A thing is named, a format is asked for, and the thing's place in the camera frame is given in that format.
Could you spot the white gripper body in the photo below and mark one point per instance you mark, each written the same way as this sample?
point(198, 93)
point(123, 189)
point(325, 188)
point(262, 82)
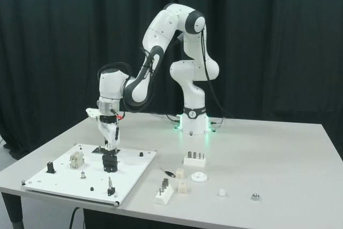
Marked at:
point(110, 132)

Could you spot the white large gear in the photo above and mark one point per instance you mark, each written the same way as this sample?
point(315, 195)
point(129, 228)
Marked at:
point(198, 177)

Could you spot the white small gear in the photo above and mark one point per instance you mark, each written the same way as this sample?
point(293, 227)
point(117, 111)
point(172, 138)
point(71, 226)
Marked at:
point(221, 192)

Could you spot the black box under table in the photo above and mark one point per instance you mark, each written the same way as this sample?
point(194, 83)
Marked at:
point(101, 221)

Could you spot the white long peg holder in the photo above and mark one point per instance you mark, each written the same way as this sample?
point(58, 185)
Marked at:
point(194, 162)

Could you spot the flat white mounting plate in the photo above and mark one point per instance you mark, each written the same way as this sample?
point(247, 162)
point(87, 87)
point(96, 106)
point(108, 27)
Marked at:
point(91, 113)

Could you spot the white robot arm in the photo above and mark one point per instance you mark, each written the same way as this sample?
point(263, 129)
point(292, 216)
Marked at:
point(160, 25)

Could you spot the white task board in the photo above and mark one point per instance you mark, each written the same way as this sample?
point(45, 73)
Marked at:
point(88, 180)

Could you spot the metal hex nut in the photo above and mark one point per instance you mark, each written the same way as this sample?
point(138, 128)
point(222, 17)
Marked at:
point(253, 196)

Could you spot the thick metal peg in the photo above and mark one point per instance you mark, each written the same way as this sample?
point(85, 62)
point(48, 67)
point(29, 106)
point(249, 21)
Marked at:
point(165, 182)
point(189, 155)

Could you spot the medium metal peg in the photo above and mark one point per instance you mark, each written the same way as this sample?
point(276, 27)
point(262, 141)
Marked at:
point(162, 186)
point(194, 155)

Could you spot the white sloped peg holder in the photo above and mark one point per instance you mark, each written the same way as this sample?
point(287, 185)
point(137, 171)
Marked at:
point(163, 196)

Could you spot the dark table leg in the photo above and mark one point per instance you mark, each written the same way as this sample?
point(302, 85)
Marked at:
point(12, 210)

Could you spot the black D-SUB plug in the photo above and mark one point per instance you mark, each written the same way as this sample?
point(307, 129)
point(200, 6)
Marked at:
point(110, 162)

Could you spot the black curtain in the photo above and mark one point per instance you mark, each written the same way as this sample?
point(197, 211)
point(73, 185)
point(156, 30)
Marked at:
point(67, 38)

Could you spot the metal BNC plug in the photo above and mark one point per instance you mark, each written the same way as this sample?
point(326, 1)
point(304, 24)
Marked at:
point(83, 175)

